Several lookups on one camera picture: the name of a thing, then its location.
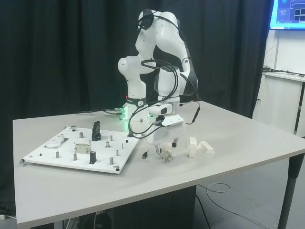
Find white cabinet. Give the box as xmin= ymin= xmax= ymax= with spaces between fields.
xmin=258 ymin=68 xmax=305 ymax=139

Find black curtain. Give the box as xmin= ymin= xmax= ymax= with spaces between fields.
xmin=0 ymin=0 xmax=270 ymax=123

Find black base cable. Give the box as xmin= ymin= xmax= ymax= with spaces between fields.
xmin=78 ymin=107 xmax=125 ymax=116

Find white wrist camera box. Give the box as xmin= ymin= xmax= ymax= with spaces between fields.
xmin=148 ymin=104 xmax=173 ymax=116

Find blue screen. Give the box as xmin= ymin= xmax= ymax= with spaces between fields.
xmin=269 ymin=0 xmax=305 ymax=31

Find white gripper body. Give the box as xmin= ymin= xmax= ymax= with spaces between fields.
xmin=146 ymin=123 xmax=187 ymax=146

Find white task board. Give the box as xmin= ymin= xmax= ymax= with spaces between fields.
xmin=20 ymin=123 xmax=142 ymax=173

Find grey floor cable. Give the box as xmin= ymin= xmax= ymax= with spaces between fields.
xmin=195 ymin=182 xmax=305 ymax=229

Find white holder with plug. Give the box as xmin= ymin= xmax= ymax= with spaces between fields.
xmin=159 ymin=141 xmax=174 ymax=163

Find black D-SUB plug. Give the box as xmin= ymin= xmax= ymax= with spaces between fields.
xmin=91 ymin=121 xmax=102 ymax=142

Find black table leg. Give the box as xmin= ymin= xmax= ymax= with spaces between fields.
xmin=277 ymin=152 xmax=303 ymax=229

